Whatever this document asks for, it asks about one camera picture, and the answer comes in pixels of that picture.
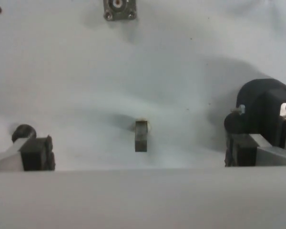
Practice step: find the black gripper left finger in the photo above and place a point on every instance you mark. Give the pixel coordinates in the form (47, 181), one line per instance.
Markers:
(35, 155)

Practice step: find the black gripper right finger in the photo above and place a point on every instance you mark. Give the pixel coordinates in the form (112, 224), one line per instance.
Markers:
(243, 152)

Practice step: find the metal square peg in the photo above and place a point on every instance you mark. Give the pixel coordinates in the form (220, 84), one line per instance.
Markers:
(141, 139)

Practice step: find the small black round knob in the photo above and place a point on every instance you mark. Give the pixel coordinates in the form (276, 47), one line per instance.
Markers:
(22, 131)

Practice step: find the black D-SUB plug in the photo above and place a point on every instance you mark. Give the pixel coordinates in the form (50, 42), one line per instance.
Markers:
(259, 100)

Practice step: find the white task board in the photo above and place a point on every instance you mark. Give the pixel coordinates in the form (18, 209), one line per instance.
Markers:
(85, 71)

